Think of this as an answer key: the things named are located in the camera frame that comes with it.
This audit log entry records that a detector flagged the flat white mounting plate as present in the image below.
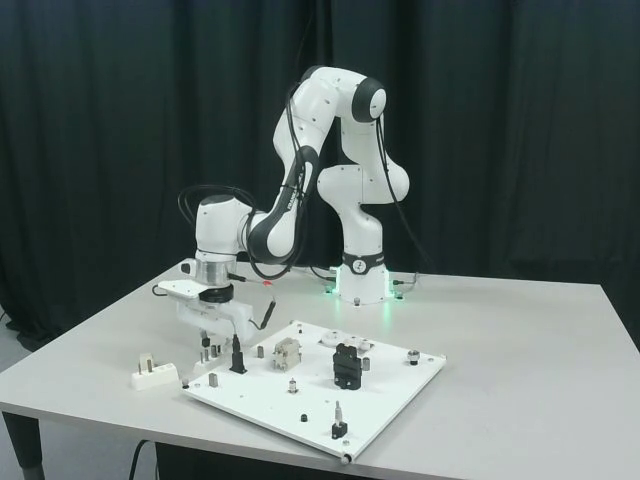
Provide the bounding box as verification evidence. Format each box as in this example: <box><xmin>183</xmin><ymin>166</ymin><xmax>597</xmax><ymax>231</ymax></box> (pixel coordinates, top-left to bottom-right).
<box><xmin>155</xmin><ymin>282</ymin><xmax>209</xmax><ymax>301</ymax></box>

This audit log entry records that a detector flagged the black USB plug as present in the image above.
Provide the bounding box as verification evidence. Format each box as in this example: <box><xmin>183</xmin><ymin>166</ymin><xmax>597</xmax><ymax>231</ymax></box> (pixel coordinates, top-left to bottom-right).
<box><xmin>227</xmin><ymin>324</ymin><xmax>250</xmax><ymax>375</ymax></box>

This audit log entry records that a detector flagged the black D-SUB plug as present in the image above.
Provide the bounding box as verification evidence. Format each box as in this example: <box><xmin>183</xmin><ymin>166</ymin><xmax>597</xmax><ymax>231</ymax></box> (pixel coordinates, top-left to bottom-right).
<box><xmin>332</xmin><ymin>342</ymin><xmax>362</xmax><ymax>392</ymax></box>

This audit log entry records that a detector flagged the dark table leg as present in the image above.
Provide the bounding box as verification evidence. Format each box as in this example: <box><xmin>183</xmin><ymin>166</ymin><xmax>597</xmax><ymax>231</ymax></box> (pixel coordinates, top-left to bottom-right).
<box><xmin>9</xmin><ymin>412</ymin><xmax>40</xmax><ymax>480</ymax></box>

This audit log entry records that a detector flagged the silver ring flange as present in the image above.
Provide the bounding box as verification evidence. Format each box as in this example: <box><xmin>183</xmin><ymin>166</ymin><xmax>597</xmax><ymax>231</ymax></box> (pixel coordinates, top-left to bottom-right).
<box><xmin>194</xmin><ymin>257</ymin><xmax>236</xmax><ymax>289</ymax></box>

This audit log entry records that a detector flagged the thin black rod on wire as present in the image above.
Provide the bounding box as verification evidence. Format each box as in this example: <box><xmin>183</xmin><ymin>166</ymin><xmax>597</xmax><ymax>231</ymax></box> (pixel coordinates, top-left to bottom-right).
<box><xmin>251</xmin><ymin>294</ymin><xmax>278</xmax><ymax>329</ymax></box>

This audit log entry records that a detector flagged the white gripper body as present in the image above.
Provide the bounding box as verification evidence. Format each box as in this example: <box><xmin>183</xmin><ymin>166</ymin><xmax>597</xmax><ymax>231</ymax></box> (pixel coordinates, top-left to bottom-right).
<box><xmin>174</xmin><ymin>298</ymin><xmax>251</xmax><ymax>342</ymax></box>

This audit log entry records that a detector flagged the white square peg holder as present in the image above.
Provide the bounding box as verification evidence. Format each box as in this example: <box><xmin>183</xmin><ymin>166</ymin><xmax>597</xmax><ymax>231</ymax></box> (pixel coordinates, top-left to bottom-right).
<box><xmin>130</xmin><ymin>360</ymin><xmax>180</xmax><ymax>391</ymax></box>

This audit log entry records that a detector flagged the black curtain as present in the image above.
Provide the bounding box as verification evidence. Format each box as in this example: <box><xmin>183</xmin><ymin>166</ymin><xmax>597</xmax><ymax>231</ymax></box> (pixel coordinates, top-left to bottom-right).
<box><xmin>0</xmin><ymin>0</ymin><xmax>640</xmax><ymax>334</ymax></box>

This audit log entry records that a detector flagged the metal pin on black base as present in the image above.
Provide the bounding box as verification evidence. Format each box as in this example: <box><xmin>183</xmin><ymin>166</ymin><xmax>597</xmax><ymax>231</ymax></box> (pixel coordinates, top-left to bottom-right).
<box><xmin>331</xmin><ymin>399</ymin><xmax>350</xmax><ymax>441</ymax></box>

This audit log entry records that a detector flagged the black cable under table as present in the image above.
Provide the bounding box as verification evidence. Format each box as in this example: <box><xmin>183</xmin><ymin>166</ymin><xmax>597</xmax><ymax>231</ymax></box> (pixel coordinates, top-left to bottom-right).
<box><xmin>130</xmin><ymin>439</ymin><xmax>156</xmax><ymax>480</ymax></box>

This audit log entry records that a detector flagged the black cable from elbow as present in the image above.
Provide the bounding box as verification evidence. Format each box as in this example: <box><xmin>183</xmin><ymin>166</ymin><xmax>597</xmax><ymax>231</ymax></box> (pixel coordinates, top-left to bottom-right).
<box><xmin>373</xmin><ymin>107</ymin><xmax>435</xmax><ymax>276</ymax></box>

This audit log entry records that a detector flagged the white task board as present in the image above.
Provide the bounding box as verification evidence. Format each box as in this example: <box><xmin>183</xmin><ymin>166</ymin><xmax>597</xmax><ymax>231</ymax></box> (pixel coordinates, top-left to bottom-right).
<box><xmin>179</xmin><ymin>319</ymin><xmax>447</xmax><ymax>464</ymax></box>

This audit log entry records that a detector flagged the grey cable at arm foot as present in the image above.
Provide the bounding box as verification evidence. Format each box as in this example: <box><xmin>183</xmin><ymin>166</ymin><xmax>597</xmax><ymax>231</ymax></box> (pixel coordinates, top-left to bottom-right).
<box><xmin>392</xmin><ymin>272</ymin><xmax>432</xmax><ymax>291</ymax></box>

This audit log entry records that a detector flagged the black cable along forearm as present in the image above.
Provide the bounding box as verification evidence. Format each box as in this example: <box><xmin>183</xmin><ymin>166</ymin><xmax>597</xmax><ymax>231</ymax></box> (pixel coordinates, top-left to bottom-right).
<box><xmin>177</xmin><ymin>79</ymin><xmax>324</xmax><ymax>279</ymax></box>

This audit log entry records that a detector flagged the beige metal connector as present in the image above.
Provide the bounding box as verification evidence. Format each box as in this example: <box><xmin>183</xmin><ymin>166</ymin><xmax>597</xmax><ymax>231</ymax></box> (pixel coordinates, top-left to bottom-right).
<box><xmin>271</xmin><ymin>337</ymin><xmax>300</xmax><ymax>374</ymax></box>

